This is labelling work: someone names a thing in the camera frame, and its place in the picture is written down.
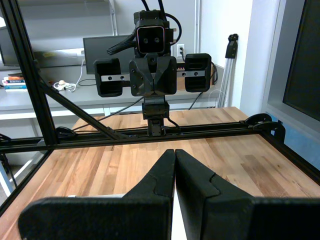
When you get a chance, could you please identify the black braided cable sleeve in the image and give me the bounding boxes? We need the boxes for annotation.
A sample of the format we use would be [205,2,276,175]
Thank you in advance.
[106,34,138,56]

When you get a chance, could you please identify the white wall outlet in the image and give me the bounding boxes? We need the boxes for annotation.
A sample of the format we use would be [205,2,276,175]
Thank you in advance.
[176,43,186,59]

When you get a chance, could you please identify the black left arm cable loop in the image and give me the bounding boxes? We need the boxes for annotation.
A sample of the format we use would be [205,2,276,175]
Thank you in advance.
[163,12,183,45]

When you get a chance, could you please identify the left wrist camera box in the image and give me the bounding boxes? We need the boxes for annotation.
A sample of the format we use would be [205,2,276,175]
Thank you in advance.
[136,25,166,54]

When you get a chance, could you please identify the black computer monitor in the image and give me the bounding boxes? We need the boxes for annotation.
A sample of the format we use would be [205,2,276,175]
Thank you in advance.
[0,37,21,68]
[83,34,138,75]

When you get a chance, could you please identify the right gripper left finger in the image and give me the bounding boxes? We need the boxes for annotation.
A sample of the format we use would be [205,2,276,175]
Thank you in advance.
[17,148,175,240]

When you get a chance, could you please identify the black aluminium frame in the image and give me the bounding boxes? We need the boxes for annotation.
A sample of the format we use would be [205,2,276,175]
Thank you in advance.
[0,0,320,218]

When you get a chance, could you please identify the aluminium stand with black bracket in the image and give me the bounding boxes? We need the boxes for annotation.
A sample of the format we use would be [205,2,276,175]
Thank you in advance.
[216,33,240,109]

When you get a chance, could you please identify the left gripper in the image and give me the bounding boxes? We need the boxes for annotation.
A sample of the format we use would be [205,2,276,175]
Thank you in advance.
[93,52,212,97]

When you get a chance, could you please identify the white cable bundle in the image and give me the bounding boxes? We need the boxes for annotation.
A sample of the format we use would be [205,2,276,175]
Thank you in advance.
[53,58,88,93]

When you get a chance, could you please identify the grey white desk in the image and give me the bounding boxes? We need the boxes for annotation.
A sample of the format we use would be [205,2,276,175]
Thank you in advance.
[0,74,241,121]

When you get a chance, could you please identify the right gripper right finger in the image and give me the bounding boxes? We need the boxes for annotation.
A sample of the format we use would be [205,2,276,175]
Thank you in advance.
[175,149,320,240]

